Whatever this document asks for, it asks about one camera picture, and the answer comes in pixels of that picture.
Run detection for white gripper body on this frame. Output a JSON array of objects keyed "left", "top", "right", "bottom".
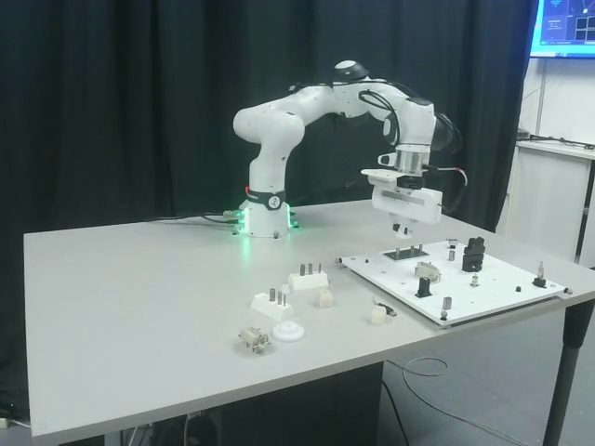
[{"left": 370, "top": 182, "right": 443, "bottom": 226}]

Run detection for white large gear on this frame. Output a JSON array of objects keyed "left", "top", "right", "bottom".
[{"left": 272, "top": 321, "right": 306, "bottom": 345}]

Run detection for black D-SUB plug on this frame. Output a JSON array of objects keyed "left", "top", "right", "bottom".
[{"left": 461, "top": 236, "right": 485, "bottom": 273}]

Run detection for white peg holder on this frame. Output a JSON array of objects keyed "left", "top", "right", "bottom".
[
  {"left": 288, "top": 262, "right": 332, "bottom": 292},
  {"left": 250, "top": 288, "right": 296, "bottom": 322}
]

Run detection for white task board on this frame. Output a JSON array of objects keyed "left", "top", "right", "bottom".
[{"left": 335, "top": 238, "right": 575, "bottom": 331}]

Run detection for white cabinet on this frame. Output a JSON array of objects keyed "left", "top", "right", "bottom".
[{"left": 503, "top": 138, "right": 595, "bottom": 269}]

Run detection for grey waterproof plug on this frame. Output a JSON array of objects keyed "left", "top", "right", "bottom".
[{"left": 231, "top": 326, "right": 273, "bottom": 356}]

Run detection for black table leg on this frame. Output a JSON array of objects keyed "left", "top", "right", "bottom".
[{"left": 542, "top": 296, "right": 590, "bottom": 446}]

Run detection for blue screen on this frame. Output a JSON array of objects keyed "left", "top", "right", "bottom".
[{"left": 528, "top": 0, "right": 595, "bottom": 60}]

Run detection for black curtains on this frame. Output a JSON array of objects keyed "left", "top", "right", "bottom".
[{"left": 0, "top": 0, "right": 536, "bottom": 426}]

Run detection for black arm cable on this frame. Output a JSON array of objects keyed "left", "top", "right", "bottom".
[{"left": 356, "top": 82, "right": 462, "bottom": 155}]

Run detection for grey floor cable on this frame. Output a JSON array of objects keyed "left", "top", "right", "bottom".
[{"left": 384, "top": 356, "right": 562, "bottom": 422}]

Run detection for black cables at arm foot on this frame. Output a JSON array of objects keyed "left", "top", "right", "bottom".
[{"left": 156, "top": 210, "right": 244, "bottom": 226}]

